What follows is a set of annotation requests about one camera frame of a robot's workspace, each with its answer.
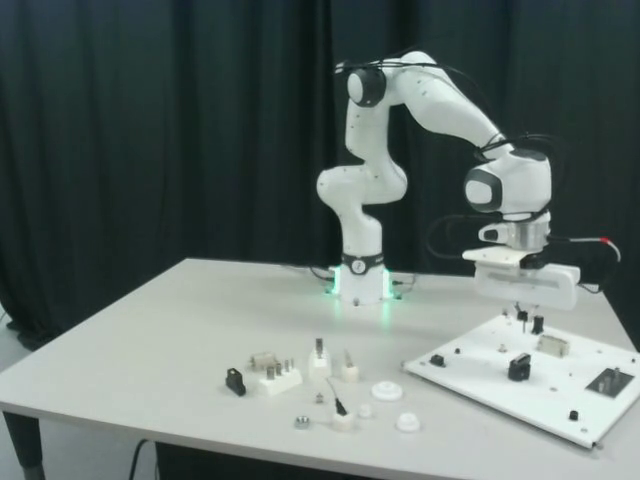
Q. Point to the white medium gear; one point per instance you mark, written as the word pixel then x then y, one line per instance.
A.
pixel 407 423

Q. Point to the white task board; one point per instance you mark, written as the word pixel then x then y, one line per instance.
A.
pixel 525 395

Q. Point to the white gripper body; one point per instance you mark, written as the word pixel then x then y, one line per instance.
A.
pixel 530 286

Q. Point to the wide white peg holder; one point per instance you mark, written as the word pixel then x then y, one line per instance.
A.
pixel 280 387

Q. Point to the black waterproof plug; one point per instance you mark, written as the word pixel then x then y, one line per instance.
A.
pixel 342 409

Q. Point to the small white peg holder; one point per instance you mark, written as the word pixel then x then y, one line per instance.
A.
pixel 349 374

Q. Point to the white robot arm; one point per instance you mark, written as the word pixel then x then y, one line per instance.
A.
pixel 360 225

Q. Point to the dark metal peg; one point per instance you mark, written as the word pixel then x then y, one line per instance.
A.
pixel 319 347

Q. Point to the black curtain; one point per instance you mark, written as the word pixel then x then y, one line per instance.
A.
pixel 100 150

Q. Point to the thick metal round peg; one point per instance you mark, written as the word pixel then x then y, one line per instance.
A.
pixel 270 373

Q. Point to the black D-SUB plug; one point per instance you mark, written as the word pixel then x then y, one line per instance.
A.
pixel 235 381

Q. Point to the white large gear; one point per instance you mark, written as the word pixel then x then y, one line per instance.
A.
pixel 387 391

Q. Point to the round white plug holder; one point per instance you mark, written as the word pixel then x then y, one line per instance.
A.
pixel 342 423

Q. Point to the tall white peg holder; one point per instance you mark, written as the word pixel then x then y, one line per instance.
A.
pixel 319 369

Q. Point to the black table leg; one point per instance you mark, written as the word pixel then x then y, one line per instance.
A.
pixel 22 440

